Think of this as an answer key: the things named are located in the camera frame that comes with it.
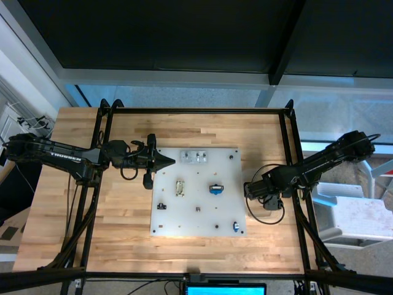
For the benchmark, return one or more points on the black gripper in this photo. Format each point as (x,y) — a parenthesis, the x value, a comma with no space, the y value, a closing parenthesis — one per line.
(255,189)
(149,181)

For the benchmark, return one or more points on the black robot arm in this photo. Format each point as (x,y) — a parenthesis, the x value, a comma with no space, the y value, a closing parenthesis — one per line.
(322,166)
(61,153)

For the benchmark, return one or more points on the beige rectangular connector housing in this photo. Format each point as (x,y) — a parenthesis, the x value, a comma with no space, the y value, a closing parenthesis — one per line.
(180,187)

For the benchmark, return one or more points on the clear plastic tub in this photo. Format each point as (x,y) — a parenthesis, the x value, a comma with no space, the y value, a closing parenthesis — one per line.
(273,216)

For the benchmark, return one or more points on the blue black D-sub connector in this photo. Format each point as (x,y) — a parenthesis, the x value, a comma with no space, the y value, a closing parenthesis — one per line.
(216,190)

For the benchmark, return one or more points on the blue white ethernet jack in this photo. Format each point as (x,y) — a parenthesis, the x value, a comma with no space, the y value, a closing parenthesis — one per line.
(235,226)

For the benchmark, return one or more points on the small black connector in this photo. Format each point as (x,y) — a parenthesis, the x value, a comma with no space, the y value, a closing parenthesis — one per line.
(161,206)

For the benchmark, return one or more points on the white plastic board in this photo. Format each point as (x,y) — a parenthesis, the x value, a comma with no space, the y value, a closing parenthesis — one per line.
(190,221)

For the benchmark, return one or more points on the white grey plastic stool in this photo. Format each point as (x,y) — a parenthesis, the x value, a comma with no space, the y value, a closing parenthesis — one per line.
(356,215)

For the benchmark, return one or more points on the laptop screen with blue edge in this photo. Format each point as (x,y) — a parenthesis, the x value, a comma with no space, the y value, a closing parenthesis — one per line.
(224,290)

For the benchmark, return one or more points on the brown cardboard box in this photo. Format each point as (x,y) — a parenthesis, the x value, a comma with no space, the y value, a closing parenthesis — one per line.
(12,221)

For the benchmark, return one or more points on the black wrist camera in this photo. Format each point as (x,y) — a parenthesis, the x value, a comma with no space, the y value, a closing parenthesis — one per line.
(272,203)

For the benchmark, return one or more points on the grey aluminium partition frame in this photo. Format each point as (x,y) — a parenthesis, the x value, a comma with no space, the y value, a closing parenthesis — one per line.
(153,78)

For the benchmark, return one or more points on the black table-level camera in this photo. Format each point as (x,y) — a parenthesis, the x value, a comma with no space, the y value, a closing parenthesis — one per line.
(195,276)

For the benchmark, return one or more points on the black partition post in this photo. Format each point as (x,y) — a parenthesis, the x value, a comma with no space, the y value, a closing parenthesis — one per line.
(285,46)

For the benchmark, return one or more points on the black metal frame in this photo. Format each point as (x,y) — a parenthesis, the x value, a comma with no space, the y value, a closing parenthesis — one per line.
(43,276)

